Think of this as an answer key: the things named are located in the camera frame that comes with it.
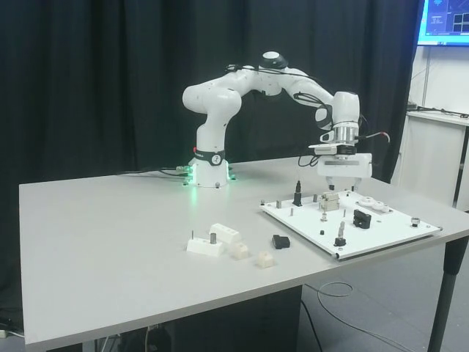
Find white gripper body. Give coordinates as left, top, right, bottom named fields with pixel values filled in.
left=316, top=153, right=373, bottom=178

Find white empty peg holder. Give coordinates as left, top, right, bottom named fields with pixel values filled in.
left=208, top=222, right=241, bottom=244

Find grey rectangular plug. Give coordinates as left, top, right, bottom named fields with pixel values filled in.
left=319, top=194, right=339, bottom=214

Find black D-SUB plug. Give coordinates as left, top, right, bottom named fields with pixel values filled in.
left=352, top=208, right=373, bottom=229

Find metal plug on black base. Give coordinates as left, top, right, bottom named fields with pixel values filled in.
left=333, top=220, right=347, bottom=248

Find white task board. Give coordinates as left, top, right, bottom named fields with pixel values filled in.
left=259, top=189, right=444, bottom=263

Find black plug block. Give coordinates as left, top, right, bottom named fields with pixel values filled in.
left=271, top=234, right=292, bottom=251

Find white cabinet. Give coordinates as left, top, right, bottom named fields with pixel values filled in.
left=396, top=109, right=469, bottom=213

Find small cream holder block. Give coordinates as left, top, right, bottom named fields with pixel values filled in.
left=254, top=250, right=277, bottom=270
left=228, top=241, right=251, bottom=261

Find black table leg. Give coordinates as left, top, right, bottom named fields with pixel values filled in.
left=426, top=227, right=465, bottom=352

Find blue screen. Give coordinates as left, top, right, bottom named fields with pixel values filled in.
left=416, top=0, right=469, bottom=48

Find black curtain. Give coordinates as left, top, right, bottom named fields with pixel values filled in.
left=0, top=0, right=428, bottom=327

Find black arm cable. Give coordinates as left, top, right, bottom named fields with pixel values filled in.
left=224, top=63, right=367, bottom=168

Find grey floor cable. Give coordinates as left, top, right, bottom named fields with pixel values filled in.
left=317, top=280, right=432, bottom=331

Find black base cables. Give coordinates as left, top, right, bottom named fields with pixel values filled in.
left=119, top=165, right=193, bottom=179

